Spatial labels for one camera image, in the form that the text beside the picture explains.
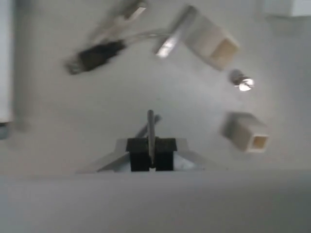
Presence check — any metal square peg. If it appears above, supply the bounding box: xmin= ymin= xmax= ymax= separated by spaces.
xmin=152 ymin=5 xmax=196 ymax=59

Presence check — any thin metal round peg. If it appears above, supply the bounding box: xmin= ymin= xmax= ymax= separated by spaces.
xmin=146 ymin=109 xmax=158 ymax=170

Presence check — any black USB plug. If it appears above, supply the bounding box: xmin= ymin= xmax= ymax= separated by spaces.
xmin=64 ymin=38 xmax=128 ymax=76

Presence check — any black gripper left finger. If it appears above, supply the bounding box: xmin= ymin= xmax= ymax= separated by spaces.
xmin=76 ymin=137 xmax=151 ymax=174

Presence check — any small white holder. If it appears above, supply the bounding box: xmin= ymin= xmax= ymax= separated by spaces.
xmin=220 ymin=111 xmax=270 ymax=154
xmin=181 ymin=17 xmax=241 ymax=72

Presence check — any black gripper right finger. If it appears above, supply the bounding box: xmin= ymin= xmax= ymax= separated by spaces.
xmin=155 ymin=137 xmax=212 ymax=172

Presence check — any small metal bolt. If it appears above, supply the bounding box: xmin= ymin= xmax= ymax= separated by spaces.
xmin=229 ymin=68 xmax=255 ymax=92

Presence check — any grey metal peg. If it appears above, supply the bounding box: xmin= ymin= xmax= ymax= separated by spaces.
xmin=91 ymin=0 xmax=148 ymax=39

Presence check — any large white holder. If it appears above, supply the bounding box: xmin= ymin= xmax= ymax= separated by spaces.
xmin=263 ymin=0 xmax=311 ymax=18

